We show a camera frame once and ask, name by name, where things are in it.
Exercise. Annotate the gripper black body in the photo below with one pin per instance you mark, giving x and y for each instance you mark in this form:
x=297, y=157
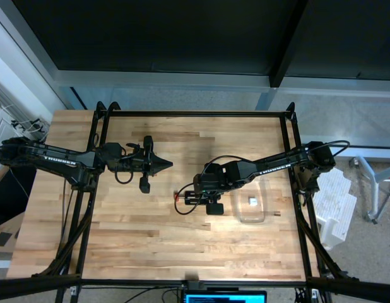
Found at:
x=147, y=164
x=209, y=183

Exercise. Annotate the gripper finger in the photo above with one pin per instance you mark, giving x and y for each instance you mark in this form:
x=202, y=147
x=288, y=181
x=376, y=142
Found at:
x=160, y=160
x=159, y=167

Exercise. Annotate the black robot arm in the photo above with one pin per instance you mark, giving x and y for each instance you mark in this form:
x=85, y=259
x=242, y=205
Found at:
x=277, y=164
x=56, y=158

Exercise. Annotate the small white connector housing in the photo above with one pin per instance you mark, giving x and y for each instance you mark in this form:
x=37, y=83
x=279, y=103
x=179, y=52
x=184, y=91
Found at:
x=252, y=201

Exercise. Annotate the black clamp with orange knob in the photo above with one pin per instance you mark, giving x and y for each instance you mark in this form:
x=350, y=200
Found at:
x=190, y=199

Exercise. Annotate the clear plastic tub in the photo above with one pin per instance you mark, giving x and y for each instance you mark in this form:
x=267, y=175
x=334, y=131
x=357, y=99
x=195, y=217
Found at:
x=251, y=221

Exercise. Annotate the laptop screen with blue edge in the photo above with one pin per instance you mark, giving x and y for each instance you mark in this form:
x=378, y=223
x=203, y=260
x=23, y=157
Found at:
x=223, y=298

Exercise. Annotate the white stepped foam block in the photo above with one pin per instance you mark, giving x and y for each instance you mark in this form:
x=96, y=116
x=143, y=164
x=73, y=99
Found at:
x=334, y=214

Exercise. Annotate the black bin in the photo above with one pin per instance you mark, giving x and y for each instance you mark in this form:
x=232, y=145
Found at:
x=12, y=195

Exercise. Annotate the cardboard box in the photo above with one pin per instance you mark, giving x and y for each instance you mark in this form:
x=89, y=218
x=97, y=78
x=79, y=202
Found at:
x=5, y=227

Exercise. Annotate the grey metal stand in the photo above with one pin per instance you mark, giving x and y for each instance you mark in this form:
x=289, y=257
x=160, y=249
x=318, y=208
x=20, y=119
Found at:
x=373, y=195

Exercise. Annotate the black metal table frame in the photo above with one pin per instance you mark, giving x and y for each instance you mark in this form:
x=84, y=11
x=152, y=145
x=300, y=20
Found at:
x=195, y=114

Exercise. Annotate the black camera on frame mount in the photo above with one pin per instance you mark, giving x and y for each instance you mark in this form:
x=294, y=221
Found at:
x=193, y=284

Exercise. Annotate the white frame bracket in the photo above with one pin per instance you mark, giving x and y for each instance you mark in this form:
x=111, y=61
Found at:
x=73, y=291
x=315, y=293

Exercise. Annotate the black overhead post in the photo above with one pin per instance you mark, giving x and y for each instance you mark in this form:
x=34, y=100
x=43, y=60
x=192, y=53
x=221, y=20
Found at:
x=286, y=47

